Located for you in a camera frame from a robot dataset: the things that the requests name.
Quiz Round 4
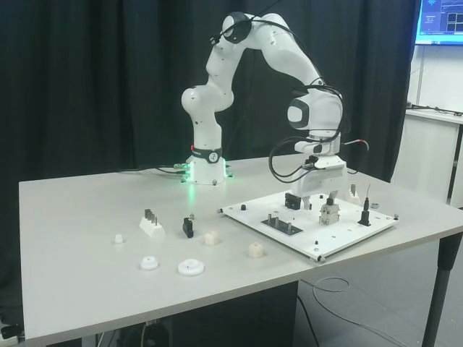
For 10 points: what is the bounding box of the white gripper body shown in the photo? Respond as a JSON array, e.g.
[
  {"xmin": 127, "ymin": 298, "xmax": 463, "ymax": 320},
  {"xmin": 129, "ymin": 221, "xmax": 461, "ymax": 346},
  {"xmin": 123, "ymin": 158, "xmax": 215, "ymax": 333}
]
[{"xmin": 292, "ymin": 164, "xmax": 349, "ymax": 199}]

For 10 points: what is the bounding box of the grey metal waterproof plug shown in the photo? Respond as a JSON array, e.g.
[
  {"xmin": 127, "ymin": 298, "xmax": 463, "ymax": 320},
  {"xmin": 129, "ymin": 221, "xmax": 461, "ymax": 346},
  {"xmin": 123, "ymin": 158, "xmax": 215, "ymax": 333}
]
[{"xmin": 320, "ymin": 202, "xmax": 341, "ymax": 218}]

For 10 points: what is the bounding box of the black USB plug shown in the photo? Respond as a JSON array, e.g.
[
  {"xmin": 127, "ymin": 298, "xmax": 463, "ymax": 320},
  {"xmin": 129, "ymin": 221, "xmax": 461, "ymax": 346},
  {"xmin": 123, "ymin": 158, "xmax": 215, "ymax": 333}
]
[{"xmin": 360, "ymin": 183, "xmax": 373, "ymax": 218}]

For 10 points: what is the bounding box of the white task board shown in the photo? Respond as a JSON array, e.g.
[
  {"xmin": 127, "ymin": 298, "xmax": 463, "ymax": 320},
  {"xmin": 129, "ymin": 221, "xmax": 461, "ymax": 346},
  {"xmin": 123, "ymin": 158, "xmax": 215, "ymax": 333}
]
[{"xmin": 216, "ymin": 187, "xmax": 399, "ymax": 262}]

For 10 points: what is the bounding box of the white cabinet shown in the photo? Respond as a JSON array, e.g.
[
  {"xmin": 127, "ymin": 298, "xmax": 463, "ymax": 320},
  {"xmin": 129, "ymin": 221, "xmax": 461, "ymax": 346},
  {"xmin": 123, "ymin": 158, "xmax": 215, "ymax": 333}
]
[{"xmin": 391, "ymin": 108, "xmax": 463, "ymax": 210}]

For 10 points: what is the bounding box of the black D-SUB plug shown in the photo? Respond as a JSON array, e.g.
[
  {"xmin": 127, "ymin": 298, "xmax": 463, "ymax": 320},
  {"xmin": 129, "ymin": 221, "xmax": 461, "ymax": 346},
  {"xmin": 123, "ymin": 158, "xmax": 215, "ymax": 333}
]
[{"xmin": 182, "ymin": 215, "xmax": 195, "ymax": 240}]

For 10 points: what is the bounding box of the white large gear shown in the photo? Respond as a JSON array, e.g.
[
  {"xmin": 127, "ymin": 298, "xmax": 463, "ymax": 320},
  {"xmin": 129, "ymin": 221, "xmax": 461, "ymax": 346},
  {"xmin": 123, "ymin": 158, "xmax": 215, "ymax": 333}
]
[{"xmin": 177, "ymin": 259, "xmax": 206, "ymax": 278}]

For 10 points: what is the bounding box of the black table leg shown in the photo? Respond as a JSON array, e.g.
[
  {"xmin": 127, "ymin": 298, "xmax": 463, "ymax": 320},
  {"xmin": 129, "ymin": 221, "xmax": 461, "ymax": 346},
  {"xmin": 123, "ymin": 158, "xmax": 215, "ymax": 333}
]
[{"xmin": 421, "ymin": 234, "xmax": 455, "ymax": 347}]

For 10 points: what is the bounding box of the black box under table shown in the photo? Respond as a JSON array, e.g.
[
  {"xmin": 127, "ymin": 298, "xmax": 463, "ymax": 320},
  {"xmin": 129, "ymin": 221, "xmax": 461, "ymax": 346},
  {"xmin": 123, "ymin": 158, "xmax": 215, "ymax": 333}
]
[{"xmin": 158, "ymin": 280, "xmax": 301, "ymax": 347}]

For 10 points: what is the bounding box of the white square peg holder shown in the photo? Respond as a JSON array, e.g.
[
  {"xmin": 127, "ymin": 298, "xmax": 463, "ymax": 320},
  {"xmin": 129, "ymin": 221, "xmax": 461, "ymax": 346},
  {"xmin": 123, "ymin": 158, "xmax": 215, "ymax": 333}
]
[{"xmin": 138, "ymin": 216, "xmax": 168, "ymax": 239}]

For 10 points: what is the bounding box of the white medium gear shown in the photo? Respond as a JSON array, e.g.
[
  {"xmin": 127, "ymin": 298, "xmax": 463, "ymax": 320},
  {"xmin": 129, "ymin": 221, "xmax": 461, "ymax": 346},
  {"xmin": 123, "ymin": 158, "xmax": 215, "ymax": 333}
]
[{"xmin": 139, "ymin": 254, "xmax": 160, "ymax": 271}]

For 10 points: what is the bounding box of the blue screen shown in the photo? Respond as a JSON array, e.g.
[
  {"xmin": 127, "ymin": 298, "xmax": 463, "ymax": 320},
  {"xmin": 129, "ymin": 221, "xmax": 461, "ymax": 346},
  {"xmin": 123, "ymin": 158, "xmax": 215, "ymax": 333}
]
[{"xmin": 413, "ymin": 0, "xmax": 463, "ymax": 47}]

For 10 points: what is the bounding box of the black curtain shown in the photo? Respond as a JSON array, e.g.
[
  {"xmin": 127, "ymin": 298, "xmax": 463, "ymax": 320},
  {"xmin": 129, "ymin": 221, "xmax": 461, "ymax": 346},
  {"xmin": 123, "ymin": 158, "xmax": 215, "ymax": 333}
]
[{"xmin": 0, "ymin": 0, "xmax": 422, "ymax": 328}]

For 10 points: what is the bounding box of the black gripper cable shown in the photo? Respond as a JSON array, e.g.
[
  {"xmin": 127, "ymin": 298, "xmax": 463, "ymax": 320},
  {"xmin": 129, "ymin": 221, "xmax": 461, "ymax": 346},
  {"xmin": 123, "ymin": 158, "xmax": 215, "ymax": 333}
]
[{"xmin": 268, "ymin": 137, "xmax": 318, "ymax": 184}]

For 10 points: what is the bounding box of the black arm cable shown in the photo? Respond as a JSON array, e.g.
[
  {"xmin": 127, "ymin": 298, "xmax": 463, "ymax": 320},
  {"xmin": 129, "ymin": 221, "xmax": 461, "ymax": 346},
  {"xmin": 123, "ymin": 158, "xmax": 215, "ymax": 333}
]
[{"xmin": 208, "ymin": 0, "xmax": 352, "ymax": 137}]

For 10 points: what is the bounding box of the grey floor cable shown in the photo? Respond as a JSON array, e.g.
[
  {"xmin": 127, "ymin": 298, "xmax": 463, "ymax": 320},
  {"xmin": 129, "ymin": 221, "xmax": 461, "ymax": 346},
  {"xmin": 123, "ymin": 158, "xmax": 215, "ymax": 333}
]
[{"xmin": 311, "ymin": 275, "xmax": 463, "ymax": 347}]

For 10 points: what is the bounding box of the black base cable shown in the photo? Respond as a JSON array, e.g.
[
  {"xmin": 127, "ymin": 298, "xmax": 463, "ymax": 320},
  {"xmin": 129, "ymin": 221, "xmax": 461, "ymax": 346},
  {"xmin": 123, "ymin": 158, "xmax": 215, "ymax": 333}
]
[{"xmin": 121, "ymin": 163, "xmax": 190, "ymax": 175}]

